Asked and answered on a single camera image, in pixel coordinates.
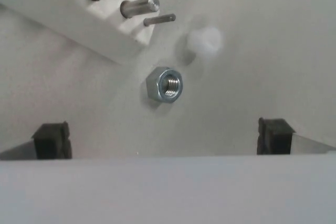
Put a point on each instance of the white small gear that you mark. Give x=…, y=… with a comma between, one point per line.
x=206, y=43

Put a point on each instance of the white round peg holder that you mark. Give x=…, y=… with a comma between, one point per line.
x=78, y=19

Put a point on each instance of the silver metal hex nut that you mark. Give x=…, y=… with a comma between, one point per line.
x=164, y=85

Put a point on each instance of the thin metal round peg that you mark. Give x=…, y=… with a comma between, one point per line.
x=160, y=19

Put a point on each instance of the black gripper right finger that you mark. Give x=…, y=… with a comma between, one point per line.
x=274, y=137

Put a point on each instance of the medium metal round peg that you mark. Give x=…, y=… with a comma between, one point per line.
x=140, y=6

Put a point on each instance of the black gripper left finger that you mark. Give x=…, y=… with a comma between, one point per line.
x=51, y=141

